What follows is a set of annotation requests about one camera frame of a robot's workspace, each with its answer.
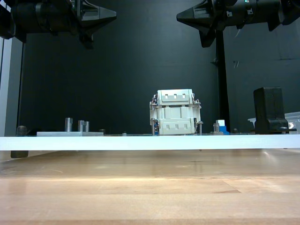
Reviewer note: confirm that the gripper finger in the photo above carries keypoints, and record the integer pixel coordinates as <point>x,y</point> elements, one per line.
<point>195,16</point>
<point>98,16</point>

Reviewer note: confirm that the beige HAN10E connector insert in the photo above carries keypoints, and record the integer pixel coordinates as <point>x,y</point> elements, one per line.
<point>171,101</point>

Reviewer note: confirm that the tall black connector housing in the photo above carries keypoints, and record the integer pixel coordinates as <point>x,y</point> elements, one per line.
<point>268,105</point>

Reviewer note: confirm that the beige connector socket base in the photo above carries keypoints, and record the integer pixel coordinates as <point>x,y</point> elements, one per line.
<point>174,126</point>

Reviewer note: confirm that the blue and white connector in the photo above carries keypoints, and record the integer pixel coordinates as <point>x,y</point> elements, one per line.
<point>222,130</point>

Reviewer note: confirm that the black vertical beam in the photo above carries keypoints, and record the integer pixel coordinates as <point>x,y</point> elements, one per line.
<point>222,93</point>

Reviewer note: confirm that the black screw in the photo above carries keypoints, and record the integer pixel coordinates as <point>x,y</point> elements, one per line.
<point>235,130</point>
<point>102,130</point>

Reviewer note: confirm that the grey metal plate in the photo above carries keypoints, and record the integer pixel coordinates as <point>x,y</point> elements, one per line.
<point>58,133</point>

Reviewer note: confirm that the black threaded standoff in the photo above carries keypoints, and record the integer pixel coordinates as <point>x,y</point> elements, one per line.
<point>21,131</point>

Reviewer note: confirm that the white task board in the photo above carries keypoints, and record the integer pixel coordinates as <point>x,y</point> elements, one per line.
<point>140,143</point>

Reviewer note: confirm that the black rubber foot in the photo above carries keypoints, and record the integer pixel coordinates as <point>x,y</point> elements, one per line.
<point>19,154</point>

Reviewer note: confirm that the silver forked metal post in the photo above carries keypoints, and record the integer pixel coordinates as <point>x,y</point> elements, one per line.
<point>80,126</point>

